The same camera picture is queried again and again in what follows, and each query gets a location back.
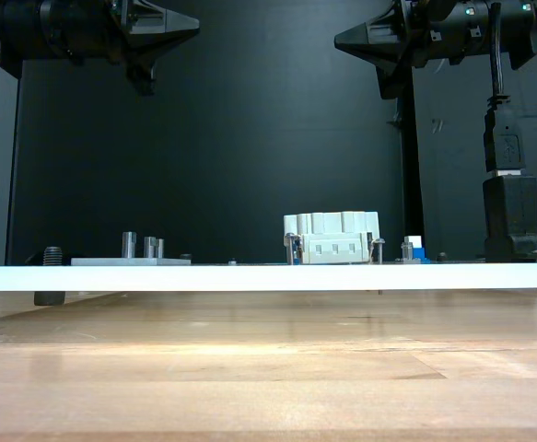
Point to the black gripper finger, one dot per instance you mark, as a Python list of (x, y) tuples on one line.
[(153, 42), (178, 24), (378, 33), (388, 51)]

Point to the grey multi-pin connector housing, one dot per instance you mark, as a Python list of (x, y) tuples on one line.
[(332, 225)]

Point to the silver connector mounting screw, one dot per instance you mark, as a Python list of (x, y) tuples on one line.
[(290, 248), (379, 251)]

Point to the black USB socket housing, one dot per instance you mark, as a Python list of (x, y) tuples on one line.
[(510, 221)]

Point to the small terminal block connector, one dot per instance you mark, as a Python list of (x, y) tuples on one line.
[(417, 253)]

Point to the black round screw head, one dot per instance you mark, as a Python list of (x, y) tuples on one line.
[(441, 257)]

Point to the flat aluminium plate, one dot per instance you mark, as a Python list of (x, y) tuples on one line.
[(111, 262)]

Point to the black threaded bolt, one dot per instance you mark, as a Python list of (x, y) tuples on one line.
[(52, 256)]

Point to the white task board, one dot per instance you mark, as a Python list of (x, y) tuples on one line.
[(249, 278)]

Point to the black rubber foot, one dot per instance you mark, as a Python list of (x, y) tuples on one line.
[(48, 298)]

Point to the black frame post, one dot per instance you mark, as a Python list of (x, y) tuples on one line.
[(411, 184)]

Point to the tall silver metal post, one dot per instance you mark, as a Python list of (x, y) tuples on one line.
[(129, 246)]

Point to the short silver metal post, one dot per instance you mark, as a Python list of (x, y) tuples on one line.
[(160, 248), (149, 248)]

